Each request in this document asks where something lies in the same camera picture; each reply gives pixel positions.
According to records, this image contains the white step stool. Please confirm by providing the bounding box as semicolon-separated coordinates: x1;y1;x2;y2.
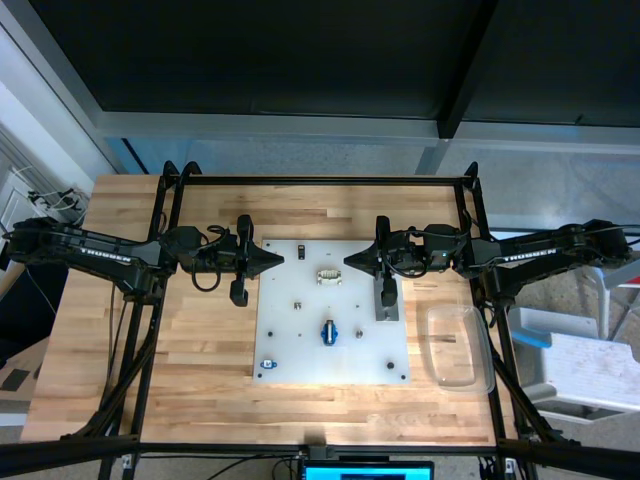
514;304;640;426

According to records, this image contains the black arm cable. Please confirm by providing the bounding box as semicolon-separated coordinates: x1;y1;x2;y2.
379;225;429;277
191;224;226;293

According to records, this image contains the blue round holder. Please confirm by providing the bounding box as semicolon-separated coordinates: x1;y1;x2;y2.
317;319;342;347

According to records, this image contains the clear plastic tub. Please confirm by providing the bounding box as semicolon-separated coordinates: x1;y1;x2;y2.
425;304;497;394

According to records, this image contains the white cable bundle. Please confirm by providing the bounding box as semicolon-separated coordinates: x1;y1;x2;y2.
27;187;91;214

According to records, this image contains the cardboard box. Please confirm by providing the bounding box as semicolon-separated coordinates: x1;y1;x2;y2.
0;335;51;401

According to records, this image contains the white board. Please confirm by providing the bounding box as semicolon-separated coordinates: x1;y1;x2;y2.
253;238;412;386

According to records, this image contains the grey peg plate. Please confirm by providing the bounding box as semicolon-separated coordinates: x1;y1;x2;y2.
374;278;401;323

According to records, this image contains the blue screen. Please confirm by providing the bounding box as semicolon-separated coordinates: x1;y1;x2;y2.
299;460;435;480

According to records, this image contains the black metal frame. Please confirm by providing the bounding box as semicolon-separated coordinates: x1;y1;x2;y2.
0;159;640;480

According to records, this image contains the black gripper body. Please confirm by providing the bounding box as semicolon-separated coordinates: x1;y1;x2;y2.
217;214;257;308
375;215;420;307

